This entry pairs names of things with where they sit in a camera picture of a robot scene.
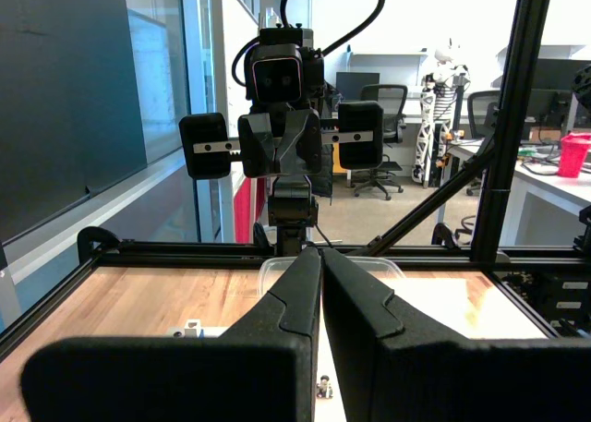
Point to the grey aluminium window frame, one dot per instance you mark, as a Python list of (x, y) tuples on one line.
[(115, 200)]

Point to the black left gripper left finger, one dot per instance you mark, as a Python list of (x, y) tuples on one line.
[(184, 380)]

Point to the red cabinet panel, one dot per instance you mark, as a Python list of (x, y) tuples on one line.
[(244, 209)]

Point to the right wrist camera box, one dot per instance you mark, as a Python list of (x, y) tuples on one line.
[(277, 78)]

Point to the black computer monitor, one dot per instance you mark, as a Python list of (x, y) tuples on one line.
[(563, 78)]

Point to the black metal frame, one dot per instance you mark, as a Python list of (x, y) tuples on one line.
[(512, 117)]

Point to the white robot figure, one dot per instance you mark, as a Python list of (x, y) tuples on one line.
[(427, 117)]

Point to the clear plastic tub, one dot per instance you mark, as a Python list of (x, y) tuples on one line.
[(272, 274)]

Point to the white desk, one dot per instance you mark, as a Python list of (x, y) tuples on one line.
[(545, 191)]

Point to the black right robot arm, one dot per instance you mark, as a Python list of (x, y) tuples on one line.
[(293, 209)]

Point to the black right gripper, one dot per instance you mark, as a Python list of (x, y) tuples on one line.
[(205, 163)]

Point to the red container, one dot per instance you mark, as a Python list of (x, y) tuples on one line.
[(575, 156)]

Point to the white task board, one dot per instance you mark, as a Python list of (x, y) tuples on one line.
[(429, 306)]

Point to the black equipment box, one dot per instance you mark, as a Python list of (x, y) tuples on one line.
[(554, 297)]

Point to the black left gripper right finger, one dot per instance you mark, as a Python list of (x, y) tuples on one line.
[(461, 385)]

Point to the small blue white socket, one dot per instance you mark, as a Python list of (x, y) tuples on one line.
[(187, 329)]

